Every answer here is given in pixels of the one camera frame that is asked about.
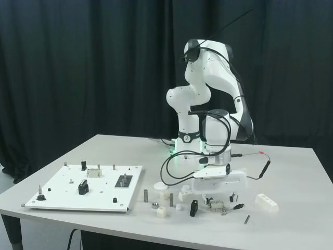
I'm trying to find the black hanging cable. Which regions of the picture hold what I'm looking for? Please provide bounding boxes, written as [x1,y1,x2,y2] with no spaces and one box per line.
[67,228,82,250]

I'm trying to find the thin black rod on wire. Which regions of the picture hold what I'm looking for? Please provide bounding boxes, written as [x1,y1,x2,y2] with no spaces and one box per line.
[231,149,272,180]

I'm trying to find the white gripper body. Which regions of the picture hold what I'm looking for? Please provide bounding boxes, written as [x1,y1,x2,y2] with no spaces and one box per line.
[190,168,251,195]

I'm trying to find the flat white mount plate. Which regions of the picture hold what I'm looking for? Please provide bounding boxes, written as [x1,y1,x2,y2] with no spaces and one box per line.
[193,166,228,180]

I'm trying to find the large white peg holder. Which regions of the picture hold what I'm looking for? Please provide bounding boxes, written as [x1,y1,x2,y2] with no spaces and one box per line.
[254,193,280,212]

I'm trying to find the white task board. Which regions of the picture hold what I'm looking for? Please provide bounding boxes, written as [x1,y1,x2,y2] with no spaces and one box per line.
[21,160,145,214]

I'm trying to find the black D-SUB plug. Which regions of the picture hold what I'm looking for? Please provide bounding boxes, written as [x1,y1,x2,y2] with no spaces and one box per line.
[189,199,199,218]

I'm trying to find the black cable behind arm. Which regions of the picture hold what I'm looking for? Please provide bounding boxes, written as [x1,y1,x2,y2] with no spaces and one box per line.
[148,137,175,147]

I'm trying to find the black looped cable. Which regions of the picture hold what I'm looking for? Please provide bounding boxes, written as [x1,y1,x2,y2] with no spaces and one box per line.
[159,153,209,189]

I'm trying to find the small white peg holder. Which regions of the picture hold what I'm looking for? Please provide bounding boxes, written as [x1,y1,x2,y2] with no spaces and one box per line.
[155,205,168,218]

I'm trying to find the black curtains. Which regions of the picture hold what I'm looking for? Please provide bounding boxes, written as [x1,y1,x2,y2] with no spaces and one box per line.
[0,0,333,184]

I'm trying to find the beige waterproof plug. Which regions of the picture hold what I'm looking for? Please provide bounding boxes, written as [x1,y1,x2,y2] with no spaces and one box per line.
[206,201,231,217]

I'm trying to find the dark table leg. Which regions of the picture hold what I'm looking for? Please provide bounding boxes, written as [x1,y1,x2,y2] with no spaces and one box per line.
[0,214,22,250]

